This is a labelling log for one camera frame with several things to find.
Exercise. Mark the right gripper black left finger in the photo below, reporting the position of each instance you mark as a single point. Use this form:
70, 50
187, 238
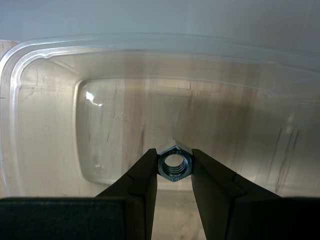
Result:
135, 200

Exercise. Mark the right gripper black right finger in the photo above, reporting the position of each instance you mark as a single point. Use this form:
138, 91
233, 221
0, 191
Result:
220, 200

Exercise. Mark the steel M12 hex nut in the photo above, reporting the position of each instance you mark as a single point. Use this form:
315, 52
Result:
172, 147

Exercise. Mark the clear plastic tub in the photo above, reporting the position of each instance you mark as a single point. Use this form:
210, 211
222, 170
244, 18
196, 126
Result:
50, 125

